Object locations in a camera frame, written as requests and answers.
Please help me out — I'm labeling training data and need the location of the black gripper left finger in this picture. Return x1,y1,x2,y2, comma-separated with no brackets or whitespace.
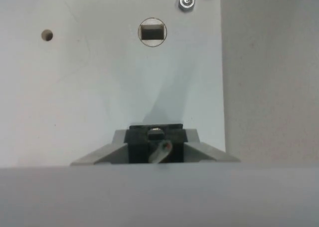
69,127,150,166

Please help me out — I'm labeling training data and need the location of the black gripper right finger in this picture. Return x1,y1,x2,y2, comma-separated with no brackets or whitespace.
163,127,241,164

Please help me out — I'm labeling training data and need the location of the black USB plug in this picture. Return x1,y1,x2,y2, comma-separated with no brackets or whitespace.
147,127,166,142

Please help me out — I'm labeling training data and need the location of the white task board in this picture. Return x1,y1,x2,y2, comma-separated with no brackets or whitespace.
0,0,226,168

